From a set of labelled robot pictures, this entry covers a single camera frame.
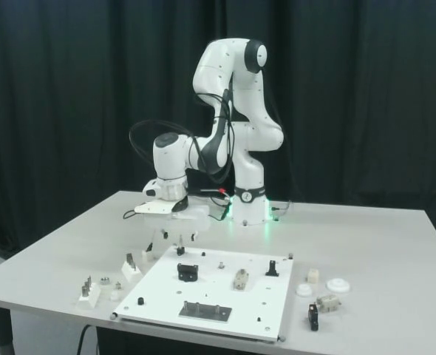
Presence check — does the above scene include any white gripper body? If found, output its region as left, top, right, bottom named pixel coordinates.
left=142, top=206, right=209, bottom=233

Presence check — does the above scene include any flat white mounting plate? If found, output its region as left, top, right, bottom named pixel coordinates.
left=134, top=202, right=175, bottom=215

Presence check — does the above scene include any white square peg holder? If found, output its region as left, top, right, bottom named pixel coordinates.
left=120, top=260, right=143, bottom=284

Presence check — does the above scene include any white task board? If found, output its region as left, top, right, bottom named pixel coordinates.
left=111, top=243, right=296, bottom=343

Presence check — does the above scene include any white round peg holder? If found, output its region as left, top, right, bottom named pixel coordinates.
left=75, top=288, right=102, bottom=310

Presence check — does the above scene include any black D-SUB plug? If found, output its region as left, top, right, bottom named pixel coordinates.
left=307, top=302, right=321, bottom=331

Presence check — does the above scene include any grey waterproof plug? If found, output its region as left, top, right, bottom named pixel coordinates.
left=316, top=294, right=343, bottom=312

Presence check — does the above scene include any white large gear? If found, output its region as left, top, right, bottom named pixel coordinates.
left=324, top=277, right=352, bottom=294

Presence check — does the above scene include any black curtain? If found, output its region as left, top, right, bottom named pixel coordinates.
left=0, top=0, right=436, bottom=260

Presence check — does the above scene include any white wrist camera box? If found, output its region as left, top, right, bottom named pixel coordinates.
left=142, top=180, right=163, bottom=198

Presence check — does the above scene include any black base cable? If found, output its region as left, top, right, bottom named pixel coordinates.
left=269, top=201, right=293, bottom=220

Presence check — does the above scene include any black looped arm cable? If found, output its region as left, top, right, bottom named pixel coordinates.
left=128, top=120, right=237, bottom=177

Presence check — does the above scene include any black cable under table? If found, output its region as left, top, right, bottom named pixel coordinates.
left=75, top=324, right=98, bottom=355

